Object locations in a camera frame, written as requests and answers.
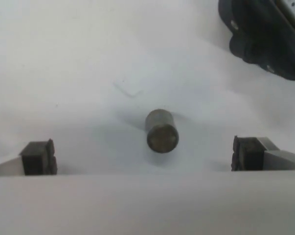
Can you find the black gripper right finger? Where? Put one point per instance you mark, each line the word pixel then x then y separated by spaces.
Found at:
pixel 250 154

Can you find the white task board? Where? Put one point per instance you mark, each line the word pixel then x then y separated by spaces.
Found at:
pixel 88 61

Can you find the metal round peg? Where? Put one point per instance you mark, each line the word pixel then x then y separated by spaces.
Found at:
pixel 162 132

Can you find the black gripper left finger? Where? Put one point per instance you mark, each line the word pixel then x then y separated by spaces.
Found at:
pixel 37 159

